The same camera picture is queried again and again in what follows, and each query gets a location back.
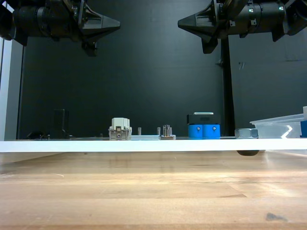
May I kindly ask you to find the silver hex nut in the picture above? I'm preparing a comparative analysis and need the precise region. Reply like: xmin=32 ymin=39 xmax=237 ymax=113
xmin=234 ymin=128 xmax=260 ymax=140

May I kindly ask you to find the black plug connector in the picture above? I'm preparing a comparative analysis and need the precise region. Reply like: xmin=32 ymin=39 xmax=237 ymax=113
xmin=48 ymin=108 xmax=71 ymax=139

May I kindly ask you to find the beige connector housing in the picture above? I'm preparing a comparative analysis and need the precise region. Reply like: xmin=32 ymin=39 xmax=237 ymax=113
xmin=107 ymin=117 xmax=133 ymax=141

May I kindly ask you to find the small silver clamp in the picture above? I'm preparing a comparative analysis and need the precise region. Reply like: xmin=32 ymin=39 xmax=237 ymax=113
xmin=159 ymin=124 xmax=177 ymax=140

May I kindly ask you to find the clear plastic tub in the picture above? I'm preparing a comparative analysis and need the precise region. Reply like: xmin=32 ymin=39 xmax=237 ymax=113
xmin=249 ymin=113 xmax=307 ymax=140

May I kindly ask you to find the white board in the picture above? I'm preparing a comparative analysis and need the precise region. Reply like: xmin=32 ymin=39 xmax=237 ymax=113
xmin=0 ymin=136 xmax=307 ymax=153

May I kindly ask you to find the black threaded bolt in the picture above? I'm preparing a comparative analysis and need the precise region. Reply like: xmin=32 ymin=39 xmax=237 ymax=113
xmin=236 ymin=149 xmax=260 ymax=157

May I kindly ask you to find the blue white small connector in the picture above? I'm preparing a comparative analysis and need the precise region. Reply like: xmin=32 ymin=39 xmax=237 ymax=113
xmin=299 ymin=106 xmax=307 ymax=138

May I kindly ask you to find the black vertical post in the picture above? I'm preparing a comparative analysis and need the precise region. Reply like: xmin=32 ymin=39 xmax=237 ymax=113
xmin=215 ymin=38 xmax=236 ymax=138

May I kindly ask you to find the blue black connector mount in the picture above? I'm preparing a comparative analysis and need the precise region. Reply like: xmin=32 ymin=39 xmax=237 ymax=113
xmin=187 ymin=111 xmax=222 ymax=139

